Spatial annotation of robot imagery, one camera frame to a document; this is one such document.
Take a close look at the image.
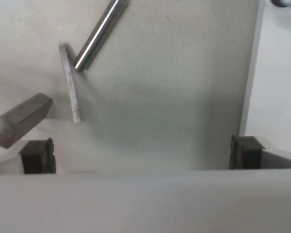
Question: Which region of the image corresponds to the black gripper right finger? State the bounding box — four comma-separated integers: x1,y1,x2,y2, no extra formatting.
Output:
228,134,291,170

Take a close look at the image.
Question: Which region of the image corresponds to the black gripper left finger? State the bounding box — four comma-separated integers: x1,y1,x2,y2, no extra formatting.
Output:
0,137,57,175

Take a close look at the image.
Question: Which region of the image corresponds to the metal square peg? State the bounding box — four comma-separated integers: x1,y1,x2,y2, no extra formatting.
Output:
0,93,53,149

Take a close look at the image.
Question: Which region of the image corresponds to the thin flat metal peg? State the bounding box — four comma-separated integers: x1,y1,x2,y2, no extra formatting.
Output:
59,43,83,125

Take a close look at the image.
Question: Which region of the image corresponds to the metal round peg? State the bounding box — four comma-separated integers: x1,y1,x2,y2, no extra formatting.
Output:
73,0,131,71

